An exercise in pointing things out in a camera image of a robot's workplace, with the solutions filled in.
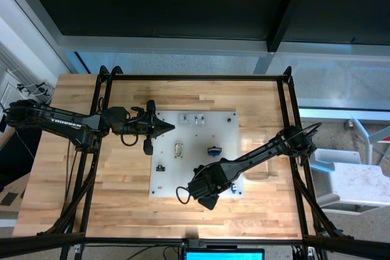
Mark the blue socket block, black top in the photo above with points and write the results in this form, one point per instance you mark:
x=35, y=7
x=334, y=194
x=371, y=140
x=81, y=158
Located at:
x=214, y=151

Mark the small blue bracket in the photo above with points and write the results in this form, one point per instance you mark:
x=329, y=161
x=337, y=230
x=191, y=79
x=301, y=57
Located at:
x=234, y=188

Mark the small black clamp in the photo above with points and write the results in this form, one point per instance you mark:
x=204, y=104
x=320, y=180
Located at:
x=160, y=168

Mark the grey rectangular connector housing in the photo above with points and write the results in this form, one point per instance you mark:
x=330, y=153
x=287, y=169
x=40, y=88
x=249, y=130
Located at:
x=178, y=150

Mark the white plastic board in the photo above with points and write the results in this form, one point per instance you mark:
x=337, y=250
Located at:
x=195, y=138

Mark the white plastic step stool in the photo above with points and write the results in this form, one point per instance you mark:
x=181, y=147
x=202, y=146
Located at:
x=356, y=181

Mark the grey metal stand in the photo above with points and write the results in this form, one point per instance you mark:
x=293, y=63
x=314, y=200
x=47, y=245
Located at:
x=359, y=127

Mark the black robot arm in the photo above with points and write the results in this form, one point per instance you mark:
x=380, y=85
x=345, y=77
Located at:
x=65, y=123
x=253, y=156

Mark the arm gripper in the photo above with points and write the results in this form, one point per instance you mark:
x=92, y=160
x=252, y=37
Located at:
x=140, y=126
x=204, y=191

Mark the brown cardboard box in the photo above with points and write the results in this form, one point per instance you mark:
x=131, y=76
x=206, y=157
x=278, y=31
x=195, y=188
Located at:
x=15, y=187

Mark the black table-level camera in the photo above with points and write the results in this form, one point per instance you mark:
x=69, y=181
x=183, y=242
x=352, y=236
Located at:
x=194, y=242

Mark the clear acrylic block with posts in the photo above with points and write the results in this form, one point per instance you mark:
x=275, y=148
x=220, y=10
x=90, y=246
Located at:
x=191, y=119

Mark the blue laptop screen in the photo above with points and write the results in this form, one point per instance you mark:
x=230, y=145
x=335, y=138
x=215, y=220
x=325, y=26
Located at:
x=224, y=255

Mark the clear plastic tub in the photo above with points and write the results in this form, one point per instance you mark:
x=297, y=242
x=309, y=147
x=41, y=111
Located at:
x=259, y=174

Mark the black metal frame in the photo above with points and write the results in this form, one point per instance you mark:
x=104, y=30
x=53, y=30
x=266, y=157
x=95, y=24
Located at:
x=195, y=76

